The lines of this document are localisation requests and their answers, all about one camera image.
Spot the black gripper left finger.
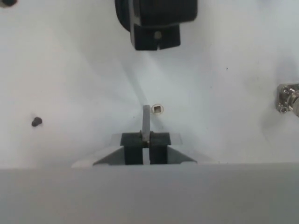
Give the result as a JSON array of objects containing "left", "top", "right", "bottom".
[{"left": 71, "top": 132, "right": 143, "bottom": 168}]

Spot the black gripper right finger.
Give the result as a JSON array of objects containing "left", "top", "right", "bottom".
[{"left": 149, "top": 132, "right": 218, "bottom": 165}]

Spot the thin metal square peg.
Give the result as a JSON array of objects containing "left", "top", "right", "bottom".
[{"left": 142, "top": 105, "right": 151, "bottom": 148}]

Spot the white task board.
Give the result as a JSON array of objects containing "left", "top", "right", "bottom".
[{"left": 0, "top": 0, "right": 299, "bottom": 169}]

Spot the metal BNC plug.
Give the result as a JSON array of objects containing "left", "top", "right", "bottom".
[{"left": 289, "top": 92, "right": 299, "bottom": 117}]

